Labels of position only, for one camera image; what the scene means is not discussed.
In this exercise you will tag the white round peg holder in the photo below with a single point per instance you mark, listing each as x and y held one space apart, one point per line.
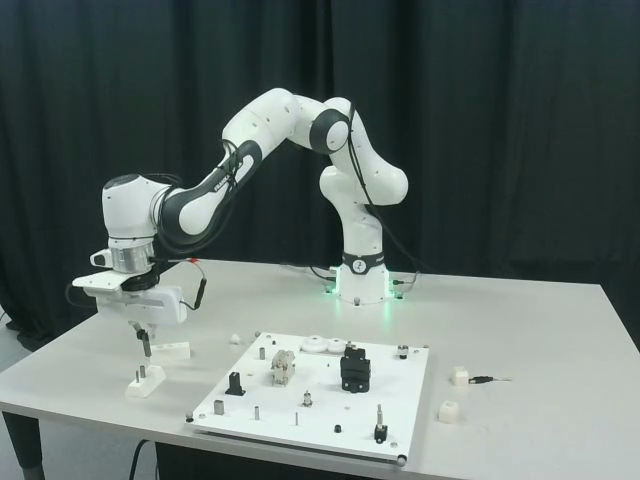
170 351

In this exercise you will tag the dark table leg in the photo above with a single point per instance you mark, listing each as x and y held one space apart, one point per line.
22 445

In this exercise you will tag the thin black rod red tag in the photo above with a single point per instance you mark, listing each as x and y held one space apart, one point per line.
201 292

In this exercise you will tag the white large gear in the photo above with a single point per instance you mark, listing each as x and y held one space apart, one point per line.
313 345

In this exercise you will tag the white medium gear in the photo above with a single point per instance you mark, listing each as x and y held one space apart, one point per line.
334 346

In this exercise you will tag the black D-SUB plug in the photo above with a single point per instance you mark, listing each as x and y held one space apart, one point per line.
356 372

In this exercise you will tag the large metal square peg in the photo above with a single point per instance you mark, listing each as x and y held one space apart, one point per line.
218 408

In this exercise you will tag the black waterproof plug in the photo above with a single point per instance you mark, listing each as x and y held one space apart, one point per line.
402 351

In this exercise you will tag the flat white mounting plate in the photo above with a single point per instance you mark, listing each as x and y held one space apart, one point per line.
97 281

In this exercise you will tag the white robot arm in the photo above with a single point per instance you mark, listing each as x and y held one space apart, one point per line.
260 125

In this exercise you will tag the black box under table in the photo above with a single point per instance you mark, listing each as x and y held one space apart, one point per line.
275 465

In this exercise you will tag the white task board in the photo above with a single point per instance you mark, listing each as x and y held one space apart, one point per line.
350 425

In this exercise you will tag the white square peg holder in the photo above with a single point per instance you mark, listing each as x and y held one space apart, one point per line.
145 387

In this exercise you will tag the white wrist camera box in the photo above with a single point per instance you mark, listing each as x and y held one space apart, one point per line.
101 258

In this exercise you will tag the beige latched connector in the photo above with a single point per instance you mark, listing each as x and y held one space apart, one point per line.
282 370

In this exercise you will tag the black curtains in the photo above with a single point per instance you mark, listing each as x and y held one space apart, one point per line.
100 100

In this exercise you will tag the white cube plug holder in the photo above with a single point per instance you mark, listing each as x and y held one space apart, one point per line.
448 411
459 376

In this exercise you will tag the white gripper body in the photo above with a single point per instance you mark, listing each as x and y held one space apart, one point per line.
150 310

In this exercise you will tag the metal BNC plug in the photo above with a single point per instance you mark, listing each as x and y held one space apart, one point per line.
306 400

